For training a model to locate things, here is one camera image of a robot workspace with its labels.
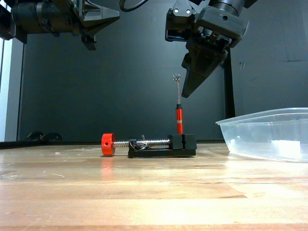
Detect red RCA connector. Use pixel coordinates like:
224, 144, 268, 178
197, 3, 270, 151
172, 73, 185, 135

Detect black clamp with red knob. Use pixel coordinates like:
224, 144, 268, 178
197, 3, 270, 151
101, 133, 197, 159

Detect clear plastic tub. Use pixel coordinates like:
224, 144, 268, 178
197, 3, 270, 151
215, 107, 308, 164

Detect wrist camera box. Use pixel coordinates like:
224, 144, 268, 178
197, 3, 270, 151
165, 0, 197, 43

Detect thin silver wire leads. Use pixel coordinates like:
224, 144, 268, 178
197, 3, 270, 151
129, 134, 150, 152

